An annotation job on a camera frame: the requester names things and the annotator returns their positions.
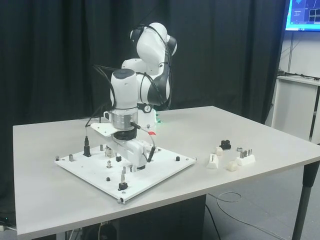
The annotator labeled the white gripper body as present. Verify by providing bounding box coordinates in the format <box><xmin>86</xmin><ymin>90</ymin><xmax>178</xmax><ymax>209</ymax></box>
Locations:
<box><xmin>109</xmin><ymin>138</ymin><xmax>149</xmax><ymax>168</ymax></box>

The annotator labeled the white sloped peg holder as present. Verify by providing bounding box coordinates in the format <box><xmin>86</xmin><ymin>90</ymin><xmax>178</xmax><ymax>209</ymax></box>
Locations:
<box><xmin>205</xmin><ymin>153</ymin><xmax>220</xmax><ymax>170</ymax></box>

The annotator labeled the white block peg holder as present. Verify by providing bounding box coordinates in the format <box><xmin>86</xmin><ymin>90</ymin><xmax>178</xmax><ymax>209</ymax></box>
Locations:
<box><xmin>235</xmin><ymin>154</ymin><xmax>257</xmax><ymax>166</ymax></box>

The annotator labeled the white task board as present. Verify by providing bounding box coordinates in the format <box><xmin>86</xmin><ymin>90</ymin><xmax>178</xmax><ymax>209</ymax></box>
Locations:
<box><xmin>54</xmin><ymin>144</ymin><xmax>197</xmax><ymax>204</ymax></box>

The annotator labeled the black box under table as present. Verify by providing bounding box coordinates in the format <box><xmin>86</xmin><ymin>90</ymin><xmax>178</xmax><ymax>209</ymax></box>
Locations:
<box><xmin>59</xmin><ymin>193</ymin><xmax>208</xmax><ymax>240</ymax></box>

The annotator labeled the black D-SUB plug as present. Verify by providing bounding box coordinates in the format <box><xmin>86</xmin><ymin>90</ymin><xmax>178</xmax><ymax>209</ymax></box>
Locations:
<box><xmin>219</xmin><ymin>139</ymin><xmax>232</xmax><ymax>151</ymax></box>

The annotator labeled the small white cube holder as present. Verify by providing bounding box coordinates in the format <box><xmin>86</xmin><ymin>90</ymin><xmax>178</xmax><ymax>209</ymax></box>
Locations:
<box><xmin>226</xmin><ymin>160</ymin><xmax>239</xmax><ymax>173</ymax></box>

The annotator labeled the black curtain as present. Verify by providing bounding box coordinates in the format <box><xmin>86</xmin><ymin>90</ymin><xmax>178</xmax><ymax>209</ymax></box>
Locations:
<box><xmin>0</xmin><ymin>0</ymin><xmax>292</xmax><ymax>142</ymax></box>

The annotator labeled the white cabinet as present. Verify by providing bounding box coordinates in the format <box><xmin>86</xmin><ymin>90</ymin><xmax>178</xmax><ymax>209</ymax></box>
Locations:
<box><xmin>270</xmin><ymin>74</ymin><xmax>320</xmax><ymax>146</ymax></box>

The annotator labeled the dark table leg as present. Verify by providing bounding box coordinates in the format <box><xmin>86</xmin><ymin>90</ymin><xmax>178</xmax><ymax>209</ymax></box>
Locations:
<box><xmin>291</xmin><ymin>163</ymin><xmax>317</xmax><ymax>240</ymax></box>

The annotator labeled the blue screen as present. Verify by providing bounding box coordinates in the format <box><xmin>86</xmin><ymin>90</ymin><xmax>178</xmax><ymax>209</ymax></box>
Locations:
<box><xmin>284</xmin><ymin>0</ymin><xmax>320</xmax><ymax>32</ymax></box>

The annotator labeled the black plug with short cable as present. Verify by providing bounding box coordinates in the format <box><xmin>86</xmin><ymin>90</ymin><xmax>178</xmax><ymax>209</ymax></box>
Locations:
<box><xmin>83</xmin><ymin>124</ymin><xmax>92</xmax><ymax>158</ymax></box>

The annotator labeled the black floor cable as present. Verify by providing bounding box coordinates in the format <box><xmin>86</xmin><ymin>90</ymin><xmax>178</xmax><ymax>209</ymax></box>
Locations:
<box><xmin>204</xmin><ymin>203</ymin><xmax>222</xmax><ymax>240</ymax></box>

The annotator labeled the grey floor cable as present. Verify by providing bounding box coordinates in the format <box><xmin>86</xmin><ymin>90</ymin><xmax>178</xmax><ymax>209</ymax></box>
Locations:
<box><xmin>215</xmin><ymin>191</ymin><xmax>297</xmax><ymax>240</ymax></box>

